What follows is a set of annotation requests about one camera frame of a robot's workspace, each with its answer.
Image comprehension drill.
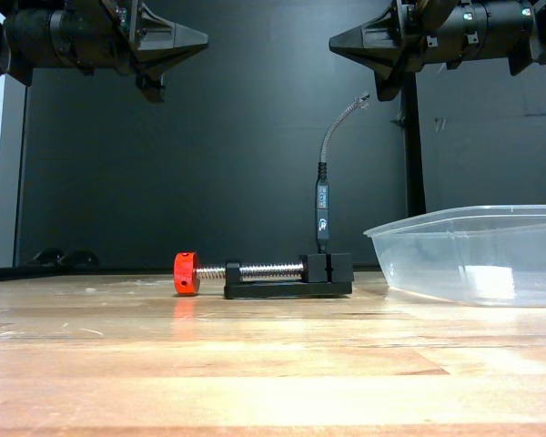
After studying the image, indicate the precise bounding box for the black wall post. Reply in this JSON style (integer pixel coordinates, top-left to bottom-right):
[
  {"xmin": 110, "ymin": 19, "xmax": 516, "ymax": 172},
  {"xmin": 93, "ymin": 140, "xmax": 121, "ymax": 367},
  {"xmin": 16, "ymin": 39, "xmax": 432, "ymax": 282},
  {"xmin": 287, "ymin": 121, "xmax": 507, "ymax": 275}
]
[{"xmin": 399, "ymin": 72, "xmax": 428, "ymax": 219}]

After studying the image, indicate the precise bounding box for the black USB-C socket adapter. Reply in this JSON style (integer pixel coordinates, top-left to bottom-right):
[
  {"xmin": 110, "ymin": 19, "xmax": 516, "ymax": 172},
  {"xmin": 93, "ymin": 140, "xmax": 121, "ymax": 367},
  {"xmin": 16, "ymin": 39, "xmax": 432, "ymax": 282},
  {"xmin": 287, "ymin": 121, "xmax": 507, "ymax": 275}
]
[{"xmin": 313, "ymin": 208, "xmax": 332, "ymax": 255}]

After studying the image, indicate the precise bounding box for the black vise with orange knob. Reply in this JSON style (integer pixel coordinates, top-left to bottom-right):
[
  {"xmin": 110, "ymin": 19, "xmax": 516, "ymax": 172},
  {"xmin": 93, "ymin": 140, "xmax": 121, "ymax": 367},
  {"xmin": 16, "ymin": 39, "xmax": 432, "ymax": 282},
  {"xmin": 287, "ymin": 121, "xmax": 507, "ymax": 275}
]
[{"xmin": 172, "ymin": 251, "xmax": 354, "ymax": 300}]

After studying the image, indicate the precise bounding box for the USB-C connector with braided cable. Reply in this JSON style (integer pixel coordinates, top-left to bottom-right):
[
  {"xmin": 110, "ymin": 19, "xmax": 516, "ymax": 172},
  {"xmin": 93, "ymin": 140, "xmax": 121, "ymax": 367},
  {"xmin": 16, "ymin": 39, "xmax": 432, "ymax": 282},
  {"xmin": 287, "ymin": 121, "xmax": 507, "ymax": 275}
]
[{"xmin": 313, "ymin": 92, "xmax": 371, "ymax": 211}]

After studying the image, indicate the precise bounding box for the white foam block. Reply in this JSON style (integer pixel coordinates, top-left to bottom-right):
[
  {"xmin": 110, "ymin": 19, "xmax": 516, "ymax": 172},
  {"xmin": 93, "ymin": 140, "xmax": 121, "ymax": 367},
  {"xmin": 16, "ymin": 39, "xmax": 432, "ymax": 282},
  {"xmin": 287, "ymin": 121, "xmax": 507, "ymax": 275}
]
[{"xmin": 465, "ymin": 267, "xmax": 517, "ymax": 300}]

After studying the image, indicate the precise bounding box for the clear plastic tub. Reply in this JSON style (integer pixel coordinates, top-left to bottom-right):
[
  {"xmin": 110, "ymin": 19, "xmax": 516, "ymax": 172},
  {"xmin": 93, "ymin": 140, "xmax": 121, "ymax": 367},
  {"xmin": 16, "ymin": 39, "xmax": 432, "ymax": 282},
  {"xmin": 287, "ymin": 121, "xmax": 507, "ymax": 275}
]
[{"xmin": 363, "ymin": 203, "xmax": 546, "ymax": 309}]

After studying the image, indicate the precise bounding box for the black aluminium frame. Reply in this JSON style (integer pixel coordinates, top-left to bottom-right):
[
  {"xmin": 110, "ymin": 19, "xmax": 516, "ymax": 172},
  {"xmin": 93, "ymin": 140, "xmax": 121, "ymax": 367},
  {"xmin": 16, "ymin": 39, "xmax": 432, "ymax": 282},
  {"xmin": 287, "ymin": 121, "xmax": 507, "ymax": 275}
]
[{"xmin": 0, "ymin": 248, "xmax": 388, "ymax": 283}]

